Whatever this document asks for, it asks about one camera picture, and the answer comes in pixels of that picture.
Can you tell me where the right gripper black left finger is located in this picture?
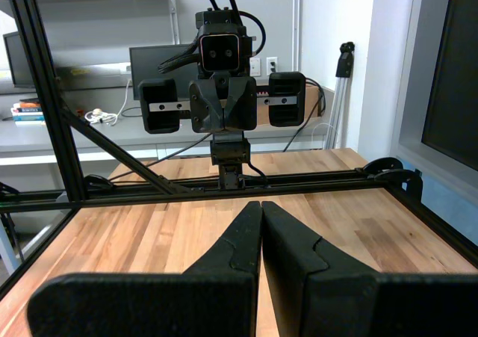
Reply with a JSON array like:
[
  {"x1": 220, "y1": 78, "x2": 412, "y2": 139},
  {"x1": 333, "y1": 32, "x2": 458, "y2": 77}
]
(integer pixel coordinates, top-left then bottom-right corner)
[{"x1": 28, "y1": 201, "x2": 262, "y2": 337}]

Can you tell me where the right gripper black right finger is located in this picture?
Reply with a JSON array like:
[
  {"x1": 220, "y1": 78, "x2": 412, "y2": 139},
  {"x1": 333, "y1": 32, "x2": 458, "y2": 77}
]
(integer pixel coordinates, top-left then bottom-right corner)
[{"x1": 262, "y1": 201, "x2": 478, "y2": 337}]

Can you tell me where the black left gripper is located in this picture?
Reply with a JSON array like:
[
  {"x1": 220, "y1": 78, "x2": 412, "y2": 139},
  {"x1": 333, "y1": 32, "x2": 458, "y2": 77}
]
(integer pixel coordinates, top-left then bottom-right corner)
[{"x1": 138, "y1": 71, "x2": 306, "y2": 135}]

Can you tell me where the black computer monitor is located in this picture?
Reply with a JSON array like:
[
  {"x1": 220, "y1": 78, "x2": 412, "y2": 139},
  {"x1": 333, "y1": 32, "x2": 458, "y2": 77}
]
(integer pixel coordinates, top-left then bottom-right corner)
[
  {"x1": 2, "y1": 30, "x2": 38, "y2": 90},
  {"x1": 128, "y1": 44, "x2": 202, "y2": 101}
]

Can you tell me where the grey work desk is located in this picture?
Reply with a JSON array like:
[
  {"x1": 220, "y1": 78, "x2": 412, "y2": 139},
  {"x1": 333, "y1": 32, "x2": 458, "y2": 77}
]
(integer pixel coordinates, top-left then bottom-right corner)
[{"x1": 0, "y1": 120, "x2": 326, "y2": 166}]

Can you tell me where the stack of books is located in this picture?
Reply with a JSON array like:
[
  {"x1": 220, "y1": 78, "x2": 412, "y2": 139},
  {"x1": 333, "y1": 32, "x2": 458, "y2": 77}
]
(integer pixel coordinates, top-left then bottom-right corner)
[{"x1": 10, "y1": 103, "x2": 46, "y2": 126}]

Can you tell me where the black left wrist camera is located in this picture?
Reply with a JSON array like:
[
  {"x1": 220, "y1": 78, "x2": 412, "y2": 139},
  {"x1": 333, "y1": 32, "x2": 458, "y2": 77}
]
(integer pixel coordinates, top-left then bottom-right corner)
[{"x1": 196, "y1": 25, "x2": 250, "y2": 73}]

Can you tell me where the white coiled cable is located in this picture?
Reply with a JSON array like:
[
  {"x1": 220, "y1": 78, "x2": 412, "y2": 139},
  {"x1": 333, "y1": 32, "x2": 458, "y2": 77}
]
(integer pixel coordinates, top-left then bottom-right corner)
[{"x1": 84, "y1": 78, "x2": 134, "y2": 126}]

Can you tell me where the black aluminium frame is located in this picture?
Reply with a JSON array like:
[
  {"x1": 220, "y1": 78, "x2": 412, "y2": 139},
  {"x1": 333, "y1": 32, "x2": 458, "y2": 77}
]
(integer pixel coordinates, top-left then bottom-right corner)
[{"x1": 0, "y1": 0, "x2": 478, "y2": 297}]

